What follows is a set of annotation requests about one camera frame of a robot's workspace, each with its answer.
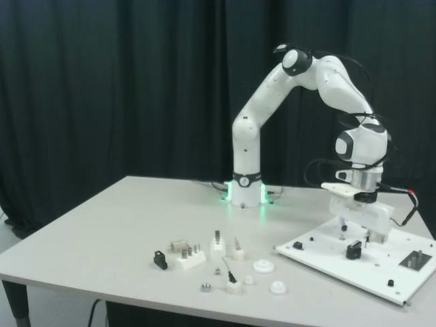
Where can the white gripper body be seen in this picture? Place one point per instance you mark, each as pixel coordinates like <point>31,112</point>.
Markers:
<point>368,214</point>

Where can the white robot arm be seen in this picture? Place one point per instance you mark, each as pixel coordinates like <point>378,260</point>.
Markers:
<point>245,153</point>

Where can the small white peg holder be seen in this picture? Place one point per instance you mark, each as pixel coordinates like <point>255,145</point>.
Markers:
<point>237,254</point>

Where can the dark metal peg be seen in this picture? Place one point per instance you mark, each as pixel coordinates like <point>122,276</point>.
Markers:
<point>217,236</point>

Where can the tall white peg holder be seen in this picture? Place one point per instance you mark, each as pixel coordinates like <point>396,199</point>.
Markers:
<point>217,251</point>

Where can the wide white peg holder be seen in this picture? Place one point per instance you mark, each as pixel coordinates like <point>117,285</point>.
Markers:
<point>190,264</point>

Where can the thick metal round peg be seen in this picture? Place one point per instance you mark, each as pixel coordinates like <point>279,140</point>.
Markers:
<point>184,254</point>

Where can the white task board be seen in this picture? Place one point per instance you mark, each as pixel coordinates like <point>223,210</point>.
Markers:
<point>357,272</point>

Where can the white large gear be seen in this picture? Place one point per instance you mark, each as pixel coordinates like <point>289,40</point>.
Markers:
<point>263,266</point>

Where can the white medium gear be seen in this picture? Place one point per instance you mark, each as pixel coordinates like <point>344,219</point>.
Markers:
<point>277,288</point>

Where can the black waterproof plug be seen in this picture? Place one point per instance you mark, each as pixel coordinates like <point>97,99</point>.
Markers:
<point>233,278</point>

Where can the round white plug holder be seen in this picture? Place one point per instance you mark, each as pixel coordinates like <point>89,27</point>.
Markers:
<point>233,288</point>

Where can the black D-SUB plug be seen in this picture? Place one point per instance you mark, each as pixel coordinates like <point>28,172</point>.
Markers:
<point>160,259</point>

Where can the black curtain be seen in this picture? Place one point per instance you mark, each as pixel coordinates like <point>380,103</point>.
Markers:
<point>68,102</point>

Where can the black table leg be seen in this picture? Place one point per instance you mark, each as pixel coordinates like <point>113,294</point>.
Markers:
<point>15,299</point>

